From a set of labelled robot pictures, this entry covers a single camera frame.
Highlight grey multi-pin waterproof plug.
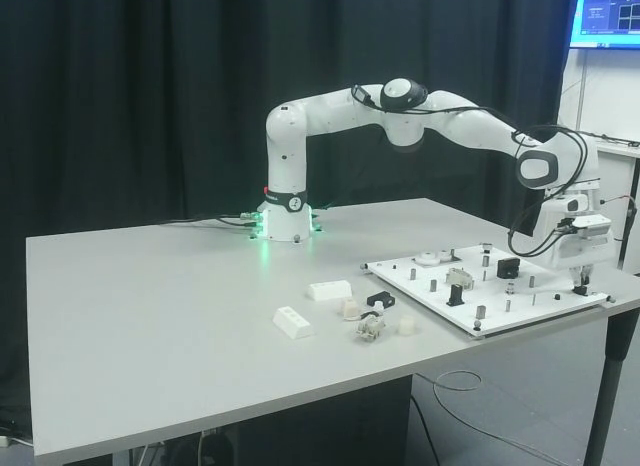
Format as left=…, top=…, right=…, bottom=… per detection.
left=353, top=313, right=390, bottom=343

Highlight white cabinet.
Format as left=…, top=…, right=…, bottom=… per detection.
left=594, top=135, right=640, bottom=276

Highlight white holder with holes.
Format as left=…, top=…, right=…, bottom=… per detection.
left=307, top=279, right=353, bottom=302
left=272, top=305, right=314, bottom=340

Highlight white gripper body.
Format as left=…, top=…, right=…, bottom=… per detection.
left=545, top=230, right=615, bottom=271

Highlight grey floor cable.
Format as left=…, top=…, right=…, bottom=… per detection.
left=432, top=369, right=601, bottom=463

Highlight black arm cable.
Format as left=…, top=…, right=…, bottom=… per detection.
left=352, top=85, right=592, bottom=258

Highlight dark table leg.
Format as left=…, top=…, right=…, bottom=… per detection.
left=584, top=313, right=634, bottom=466

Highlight black base cable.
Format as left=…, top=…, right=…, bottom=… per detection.
left=164, top=213, right=262, bottom=228

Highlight thin black rod on wire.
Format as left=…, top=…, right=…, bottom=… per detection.
left=603, top=194, right=639, bottom=245

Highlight small black block plug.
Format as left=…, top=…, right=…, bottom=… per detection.
left=366, top=291, right=398, bottom=310

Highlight black curtain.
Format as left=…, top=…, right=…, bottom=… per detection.
left=0, top=0, right=584, bottom=437

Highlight blue screen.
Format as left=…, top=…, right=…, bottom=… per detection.
left=569, top=0, right=640, bottom=51

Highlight white task board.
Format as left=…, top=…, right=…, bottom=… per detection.
left=360, top=244, right=617, bottom=341

